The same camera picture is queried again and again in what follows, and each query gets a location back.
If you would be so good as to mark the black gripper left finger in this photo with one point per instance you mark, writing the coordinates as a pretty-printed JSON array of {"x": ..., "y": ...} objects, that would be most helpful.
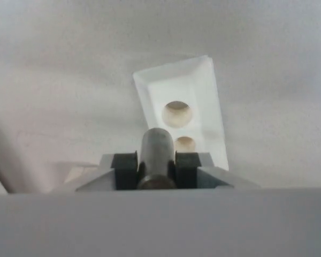
[{"x": 123, "y": 171}]

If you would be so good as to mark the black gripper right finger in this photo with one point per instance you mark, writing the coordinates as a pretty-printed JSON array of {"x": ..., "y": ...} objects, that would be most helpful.
[{"x": 187, "y": 171}]

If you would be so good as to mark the metal round peg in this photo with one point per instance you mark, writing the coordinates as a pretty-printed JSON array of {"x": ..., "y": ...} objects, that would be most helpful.
[{"x": 156, "y": 150}]

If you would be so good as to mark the white empty peg holder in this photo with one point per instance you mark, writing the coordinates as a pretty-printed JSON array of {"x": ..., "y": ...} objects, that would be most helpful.
[{"x": 171, "y": 85}]

